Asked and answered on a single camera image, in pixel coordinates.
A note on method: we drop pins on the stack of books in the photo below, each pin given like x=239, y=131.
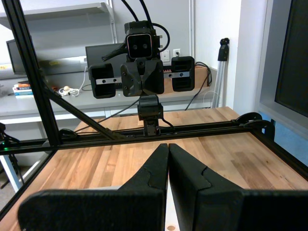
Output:
x=22, y=90

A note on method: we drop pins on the white mounting board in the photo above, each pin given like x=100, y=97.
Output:
x=171, y=211

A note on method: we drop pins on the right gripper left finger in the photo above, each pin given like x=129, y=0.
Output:
x=96, y=211

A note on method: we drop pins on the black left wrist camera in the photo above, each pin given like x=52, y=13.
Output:
x=139, y=45

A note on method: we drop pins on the white wall outlet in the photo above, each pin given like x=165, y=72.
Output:
x=176, y=53
x=165, y=55

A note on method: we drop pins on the grey wall shelf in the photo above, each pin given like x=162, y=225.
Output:
x=60, y=12

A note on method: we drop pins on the grey office desk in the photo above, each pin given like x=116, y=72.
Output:
x=24, y=106

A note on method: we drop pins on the black table frame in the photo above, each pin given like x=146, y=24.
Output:
x=32, y=72

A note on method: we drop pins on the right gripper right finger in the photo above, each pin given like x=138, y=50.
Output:
x=240, y=211

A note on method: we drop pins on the black white tripod stand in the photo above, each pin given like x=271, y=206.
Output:
x=223, y=72

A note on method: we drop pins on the dark computer monitor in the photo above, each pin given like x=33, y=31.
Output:
x=106, y=55
x=16, y=57

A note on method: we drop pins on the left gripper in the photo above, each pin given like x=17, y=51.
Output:
x=102, y=72

